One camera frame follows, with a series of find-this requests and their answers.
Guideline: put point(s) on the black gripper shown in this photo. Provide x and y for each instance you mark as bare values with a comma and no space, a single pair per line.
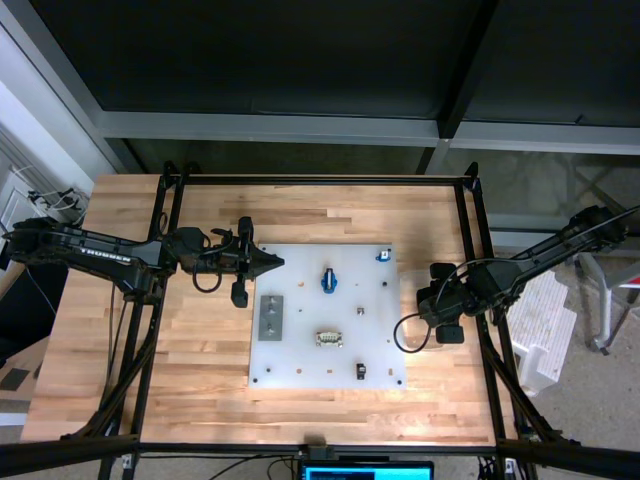
445,302
235,260

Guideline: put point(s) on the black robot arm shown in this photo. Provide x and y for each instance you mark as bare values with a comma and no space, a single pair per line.
540,255
100,252

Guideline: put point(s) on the grey metal fixture plate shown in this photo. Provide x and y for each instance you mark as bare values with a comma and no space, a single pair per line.
264,320

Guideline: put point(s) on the blue round connector socket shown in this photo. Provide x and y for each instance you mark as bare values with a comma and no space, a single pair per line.
322,282

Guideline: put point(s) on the small blue white socket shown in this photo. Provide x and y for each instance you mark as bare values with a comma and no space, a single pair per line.
383,256

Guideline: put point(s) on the beige connector housing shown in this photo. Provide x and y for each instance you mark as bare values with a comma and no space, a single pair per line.
329,339

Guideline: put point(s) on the white task board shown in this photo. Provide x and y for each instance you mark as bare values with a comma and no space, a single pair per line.
310,360

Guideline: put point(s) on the black clamp block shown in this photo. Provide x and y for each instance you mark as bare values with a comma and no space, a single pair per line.
361,371

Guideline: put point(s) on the white plastic step stool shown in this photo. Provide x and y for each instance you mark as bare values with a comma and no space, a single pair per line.
545,350

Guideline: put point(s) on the grey metal chair legs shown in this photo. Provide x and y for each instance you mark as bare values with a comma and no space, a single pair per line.
605,310

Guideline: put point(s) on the screen with blue edge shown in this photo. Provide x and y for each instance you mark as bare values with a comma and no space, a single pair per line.
365,472

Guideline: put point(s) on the brown cardboard box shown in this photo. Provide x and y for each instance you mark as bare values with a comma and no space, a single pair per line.
22,357

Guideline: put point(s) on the black table level camera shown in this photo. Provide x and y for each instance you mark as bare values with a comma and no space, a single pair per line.
318,452

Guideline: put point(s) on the black aluminium frame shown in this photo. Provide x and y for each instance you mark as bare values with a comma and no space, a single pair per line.
70,450

